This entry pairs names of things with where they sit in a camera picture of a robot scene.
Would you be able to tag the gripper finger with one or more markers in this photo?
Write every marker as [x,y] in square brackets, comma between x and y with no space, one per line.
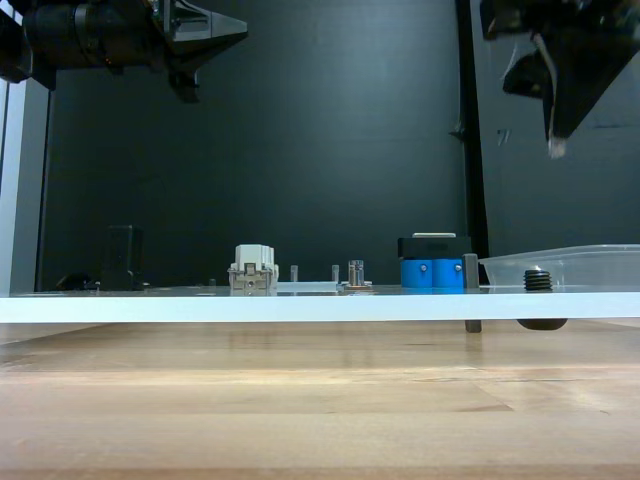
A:
[580,70]
[220,22]
[200,50]
[544,75]

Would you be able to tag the clear rj45 connector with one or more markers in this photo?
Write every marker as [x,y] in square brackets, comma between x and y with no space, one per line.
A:
[557,148]

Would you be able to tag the beige connector housing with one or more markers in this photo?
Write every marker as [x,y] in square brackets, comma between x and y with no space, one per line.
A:
[253,260]

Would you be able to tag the blue and black connector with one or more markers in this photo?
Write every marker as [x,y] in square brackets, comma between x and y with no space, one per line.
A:
[431,272]

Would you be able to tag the small silver metal connector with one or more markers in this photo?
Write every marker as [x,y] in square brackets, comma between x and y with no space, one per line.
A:
[356,272]

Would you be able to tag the clear plastic tub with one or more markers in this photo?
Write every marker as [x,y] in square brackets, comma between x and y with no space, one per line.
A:
[590,265]

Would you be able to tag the black threaded bolt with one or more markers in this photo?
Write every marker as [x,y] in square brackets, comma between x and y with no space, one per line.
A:
[539,280]

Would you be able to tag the grey metal peg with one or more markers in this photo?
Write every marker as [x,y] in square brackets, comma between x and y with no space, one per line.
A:
[471,270]

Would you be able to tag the small grey metal pin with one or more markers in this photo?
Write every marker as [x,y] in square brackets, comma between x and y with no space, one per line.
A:
[334,273]
[295,273]

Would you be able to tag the white board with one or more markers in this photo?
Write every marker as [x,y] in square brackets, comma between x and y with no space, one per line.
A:
[200,307]

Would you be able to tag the silver metal mounting block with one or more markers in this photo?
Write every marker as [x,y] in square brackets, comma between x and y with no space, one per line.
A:
[306,287]

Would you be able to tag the black backdrop post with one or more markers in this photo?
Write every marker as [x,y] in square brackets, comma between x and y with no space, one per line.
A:
[475,175]

